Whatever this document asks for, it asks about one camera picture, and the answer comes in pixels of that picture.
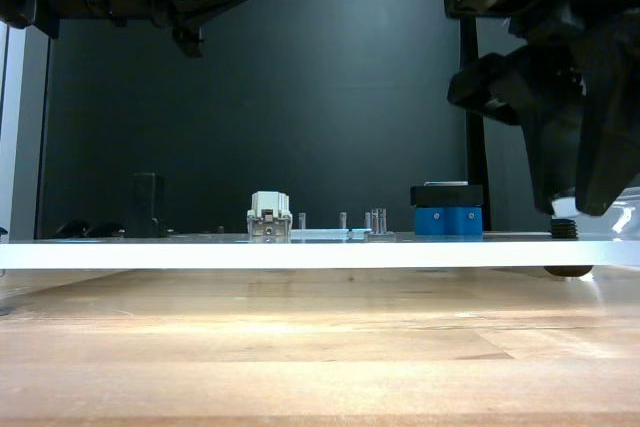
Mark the flat black block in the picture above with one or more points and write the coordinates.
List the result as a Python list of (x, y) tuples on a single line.
[(446, 195)]

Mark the black frame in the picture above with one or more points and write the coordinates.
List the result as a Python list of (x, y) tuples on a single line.
[(475, 147)]

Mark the tall black block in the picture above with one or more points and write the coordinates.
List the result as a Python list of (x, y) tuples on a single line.
[(148, 204)]

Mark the clear plastic container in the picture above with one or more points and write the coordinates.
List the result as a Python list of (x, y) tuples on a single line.
[(625, 222)]

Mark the short steel peg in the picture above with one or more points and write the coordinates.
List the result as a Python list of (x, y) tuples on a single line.
[(302, 222), (368, 220), (343, 221)]

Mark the steel nut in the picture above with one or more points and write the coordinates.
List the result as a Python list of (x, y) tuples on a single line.
[(564, 207)]

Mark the threaded stud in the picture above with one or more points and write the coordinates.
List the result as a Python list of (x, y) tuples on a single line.
[(564, 230)]

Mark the blue socket block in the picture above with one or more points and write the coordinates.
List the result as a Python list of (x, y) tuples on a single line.
[(447, 221)]

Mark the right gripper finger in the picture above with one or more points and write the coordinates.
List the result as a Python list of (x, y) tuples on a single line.
[(610, 122), (550, 122)]

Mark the beige many-pin connector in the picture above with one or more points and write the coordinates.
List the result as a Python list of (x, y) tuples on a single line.
[(269, 212)]

